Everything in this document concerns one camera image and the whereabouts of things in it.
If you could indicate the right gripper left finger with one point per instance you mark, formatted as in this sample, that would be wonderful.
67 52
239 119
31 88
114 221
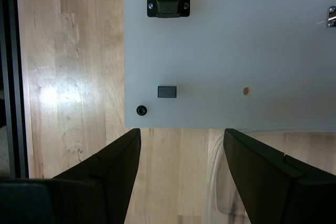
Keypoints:
99 187

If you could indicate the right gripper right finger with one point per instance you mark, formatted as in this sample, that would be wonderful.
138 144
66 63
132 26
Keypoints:
265 182

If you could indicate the clear plastic container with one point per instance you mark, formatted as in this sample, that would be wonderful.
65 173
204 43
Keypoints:
218 182

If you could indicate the small dark grey block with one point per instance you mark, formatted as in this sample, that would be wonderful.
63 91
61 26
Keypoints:
167 91

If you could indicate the white task board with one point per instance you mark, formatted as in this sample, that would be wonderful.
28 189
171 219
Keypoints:
236 51

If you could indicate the black frame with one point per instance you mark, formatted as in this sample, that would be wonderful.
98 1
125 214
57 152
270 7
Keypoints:
13 77

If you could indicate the steel bracket fitting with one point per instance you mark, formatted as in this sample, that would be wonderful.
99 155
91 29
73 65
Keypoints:
331 16

